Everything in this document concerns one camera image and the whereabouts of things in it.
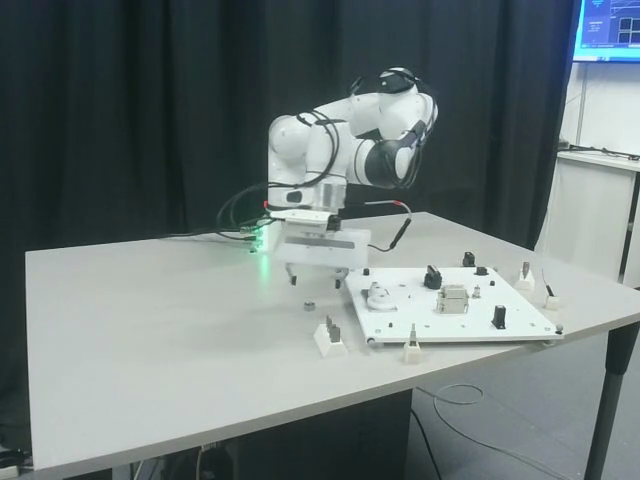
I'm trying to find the black curtain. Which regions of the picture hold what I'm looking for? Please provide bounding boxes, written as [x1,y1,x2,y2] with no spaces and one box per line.
[0,0,576,311]

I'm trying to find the thin black rod on wire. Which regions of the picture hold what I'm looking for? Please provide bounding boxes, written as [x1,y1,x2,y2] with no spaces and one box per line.
[344,198,414,253]

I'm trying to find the black floor cable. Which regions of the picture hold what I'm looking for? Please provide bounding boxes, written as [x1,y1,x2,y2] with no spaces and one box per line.
[410,408,454,480]

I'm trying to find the white cabinet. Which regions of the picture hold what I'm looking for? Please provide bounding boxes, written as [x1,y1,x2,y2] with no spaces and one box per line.
[537,148,640,290]

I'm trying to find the dark table leg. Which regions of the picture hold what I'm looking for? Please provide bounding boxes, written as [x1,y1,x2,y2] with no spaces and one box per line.
[583,319,629,480]

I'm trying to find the blue screen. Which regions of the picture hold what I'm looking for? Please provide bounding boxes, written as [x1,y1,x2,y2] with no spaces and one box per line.
[572,0,640,64]

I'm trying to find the white task board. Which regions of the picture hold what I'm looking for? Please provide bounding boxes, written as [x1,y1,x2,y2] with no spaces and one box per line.
[343,264,567,348]

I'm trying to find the flat white plate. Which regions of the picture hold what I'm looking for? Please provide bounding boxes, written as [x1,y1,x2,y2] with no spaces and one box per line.
[269,208,338,225]

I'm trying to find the white power strip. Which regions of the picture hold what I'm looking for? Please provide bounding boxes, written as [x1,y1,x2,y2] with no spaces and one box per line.
[0,448,32,477]

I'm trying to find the black cable on table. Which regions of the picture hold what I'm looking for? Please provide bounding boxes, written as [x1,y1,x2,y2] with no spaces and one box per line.
[162,228,244,240]

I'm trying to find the white box with dark window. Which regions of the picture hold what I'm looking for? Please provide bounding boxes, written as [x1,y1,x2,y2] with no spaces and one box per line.
[267,187,319,209]

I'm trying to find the black box under table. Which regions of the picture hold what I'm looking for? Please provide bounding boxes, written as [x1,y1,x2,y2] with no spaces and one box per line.
[219,388,417,480]

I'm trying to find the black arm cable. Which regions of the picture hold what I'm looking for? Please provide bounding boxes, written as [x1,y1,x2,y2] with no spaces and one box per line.
[294,69,441,190]

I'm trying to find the grey floor cable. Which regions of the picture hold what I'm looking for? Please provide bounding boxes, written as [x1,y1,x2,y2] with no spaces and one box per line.
[431,382,489,480]

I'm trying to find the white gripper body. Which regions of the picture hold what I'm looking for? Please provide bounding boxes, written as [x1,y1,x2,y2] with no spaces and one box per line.
[276,227,373,268]

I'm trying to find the metal rectangular connector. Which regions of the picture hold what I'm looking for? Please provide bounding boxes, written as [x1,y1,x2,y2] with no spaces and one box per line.
[436,284,470,317]

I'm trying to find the white large gear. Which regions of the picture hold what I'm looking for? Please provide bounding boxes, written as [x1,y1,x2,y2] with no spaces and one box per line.
[366,294,397,315]

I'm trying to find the black looped cable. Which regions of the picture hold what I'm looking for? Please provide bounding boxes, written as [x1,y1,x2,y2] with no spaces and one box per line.
[214,185,269,251]

